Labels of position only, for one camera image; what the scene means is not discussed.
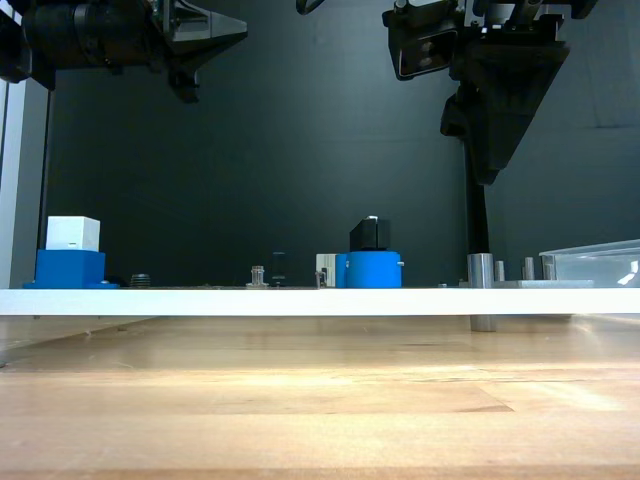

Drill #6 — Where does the silver 16mm metal cylinder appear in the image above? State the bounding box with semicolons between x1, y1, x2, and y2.
466;252;497;333

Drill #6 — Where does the white taskboard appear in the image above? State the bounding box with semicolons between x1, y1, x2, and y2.
0;285;640;318

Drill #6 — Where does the clear plastic tub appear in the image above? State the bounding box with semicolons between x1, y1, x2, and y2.
538;238;640;290

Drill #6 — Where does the grey peg plate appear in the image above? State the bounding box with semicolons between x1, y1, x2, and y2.
458;279;596;290

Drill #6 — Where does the black clamp block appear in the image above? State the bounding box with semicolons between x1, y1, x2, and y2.
348;214;392;251

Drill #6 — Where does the white cube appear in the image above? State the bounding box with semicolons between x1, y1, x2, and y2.
46;215;103;252

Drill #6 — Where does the blue round holder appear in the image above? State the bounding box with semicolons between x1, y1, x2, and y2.
335;249;405;290

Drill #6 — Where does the blue square holder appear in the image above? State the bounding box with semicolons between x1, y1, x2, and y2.
22;249;121;290

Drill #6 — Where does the white connector housing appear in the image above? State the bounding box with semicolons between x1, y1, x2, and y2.
315;253;346;289

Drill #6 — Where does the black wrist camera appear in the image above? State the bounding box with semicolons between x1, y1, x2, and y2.
382;0;460;82

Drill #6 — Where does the black vertical post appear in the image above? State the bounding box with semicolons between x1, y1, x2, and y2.
464;182;491;256

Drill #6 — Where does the grey partition frame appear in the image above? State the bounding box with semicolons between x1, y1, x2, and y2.
0;77;51;290

